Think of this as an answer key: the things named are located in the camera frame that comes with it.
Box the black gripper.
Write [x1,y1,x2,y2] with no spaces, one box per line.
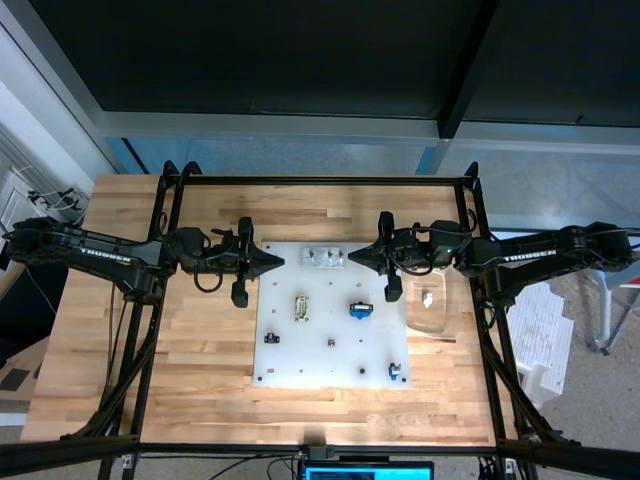
[348,211,420,303]
[219,217,286,308]

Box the blue and black connector housing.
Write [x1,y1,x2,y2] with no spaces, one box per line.
[347,298,375,321]

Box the white taskboard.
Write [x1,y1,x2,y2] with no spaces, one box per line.
[252,241,412,389]

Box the aluminium plate with posts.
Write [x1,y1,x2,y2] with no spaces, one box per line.
[299,244,347,269]

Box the clear plastic tub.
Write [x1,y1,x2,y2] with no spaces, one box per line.
[403,272,449,336]

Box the white styrofoam block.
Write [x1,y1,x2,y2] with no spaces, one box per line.
[507,282,576,407]

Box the blue-edged screen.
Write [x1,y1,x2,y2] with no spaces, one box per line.
[298,460,435,480]

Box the power strip with plugs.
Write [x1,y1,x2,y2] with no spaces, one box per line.
[27,188,84,211]

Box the white desk with metal legs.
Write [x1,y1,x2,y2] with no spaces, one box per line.
[587,269,640,357]

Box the cardboard box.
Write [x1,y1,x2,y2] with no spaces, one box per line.
[0,334,51,401]

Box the black aluminium frame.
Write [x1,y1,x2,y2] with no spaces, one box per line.
[0,159,584,480]

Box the black wall post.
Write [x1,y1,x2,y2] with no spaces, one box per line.
[438,0,501,140]

